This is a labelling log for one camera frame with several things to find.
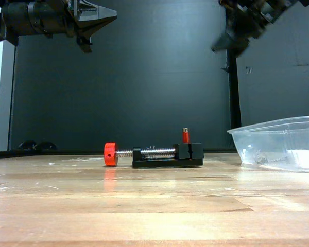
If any RCA plug with braided cable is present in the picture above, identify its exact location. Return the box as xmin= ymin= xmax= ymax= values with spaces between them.
xmin=254 ymin=151 xmax=290 ymax=165

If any clear plastic tub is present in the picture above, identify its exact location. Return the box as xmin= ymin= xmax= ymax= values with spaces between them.
xmin=226 ymin=115 xmax=309 ymax=173

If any black vise with red knob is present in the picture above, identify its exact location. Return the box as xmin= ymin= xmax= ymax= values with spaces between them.
xmin=104 ymin=142 xmax=204 ymax=169

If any small white block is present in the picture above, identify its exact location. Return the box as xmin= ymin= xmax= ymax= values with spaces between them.
xmin=288 ymin=149 xmax=309 ymax=167

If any black partition post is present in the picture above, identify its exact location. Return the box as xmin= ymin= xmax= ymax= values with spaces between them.
xmin=220 ymin=48 xmax=242 ymax=152

